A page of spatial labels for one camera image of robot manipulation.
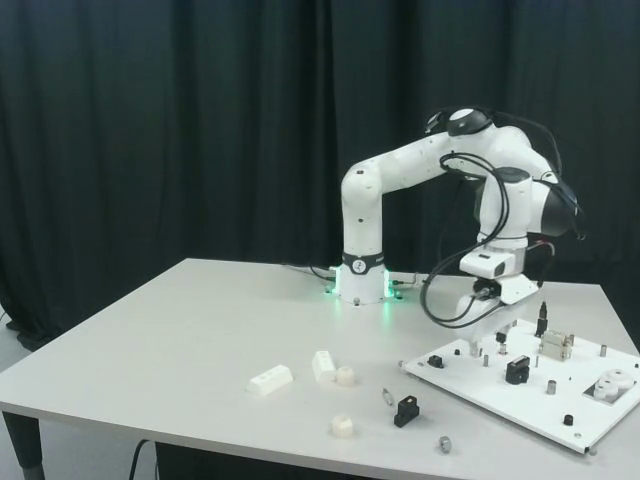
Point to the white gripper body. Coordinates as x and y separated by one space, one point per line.
487 317

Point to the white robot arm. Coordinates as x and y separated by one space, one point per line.
360 210

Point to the small black plug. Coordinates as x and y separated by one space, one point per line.
436 360

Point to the small white box dark window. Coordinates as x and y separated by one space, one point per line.
487 263

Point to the white task board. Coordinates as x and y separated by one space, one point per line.
500 400

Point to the metal round peg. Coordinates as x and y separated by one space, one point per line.
387 397
550 387
604 350

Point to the small black round cap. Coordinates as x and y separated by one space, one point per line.
567 419

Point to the white medium gear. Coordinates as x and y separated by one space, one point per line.
606 390

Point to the white large gear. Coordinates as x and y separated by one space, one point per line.
622 379

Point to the white small gear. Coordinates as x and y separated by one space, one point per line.
345 375

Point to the white holder with holes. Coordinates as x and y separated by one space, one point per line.
322 369
270 384

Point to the small white holder block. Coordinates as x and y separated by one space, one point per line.
342 427

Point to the black cabinet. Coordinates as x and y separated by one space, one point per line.
250 467

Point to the black curtain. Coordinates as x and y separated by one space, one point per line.
150 125

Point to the dark grey table leg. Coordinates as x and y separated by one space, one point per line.
22 445

